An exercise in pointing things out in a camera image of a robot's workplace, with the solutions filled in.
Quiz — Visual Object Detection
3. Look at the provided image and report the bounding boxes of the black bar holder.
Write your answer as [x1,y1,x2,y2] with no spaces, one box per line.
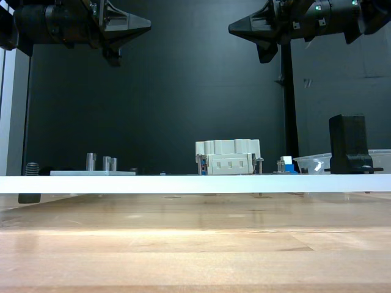
[324,114,384,175]

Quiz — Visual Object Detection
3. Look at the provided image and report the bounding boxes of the white taskboard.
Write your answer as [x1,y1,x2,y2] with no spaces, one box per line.
[0,174,391,195]

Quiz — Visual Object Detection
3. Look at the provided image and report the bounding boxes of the beige connector housing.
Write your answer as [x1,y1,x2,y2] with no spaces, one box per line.
[195,139,264,176]

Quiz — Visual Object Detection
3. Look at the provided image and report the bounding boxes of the clear plastic tub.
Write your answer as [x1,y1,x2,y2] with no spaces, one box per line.
[293,148,391,176]

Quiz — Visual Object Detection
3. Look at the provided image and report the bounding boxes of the blue and white connector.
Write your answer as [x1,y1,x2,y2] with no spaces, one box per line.
[280,155,297,175]

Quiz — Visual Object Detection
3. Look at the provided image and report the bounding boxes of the grey metal plate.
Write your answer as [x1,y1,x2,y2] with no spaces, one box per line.
[49,170,137,177]

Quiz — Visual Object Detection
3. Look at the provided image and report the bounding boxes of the black rubber foot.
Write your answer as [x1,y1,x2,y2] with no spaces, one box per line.
[18,193,42,204]

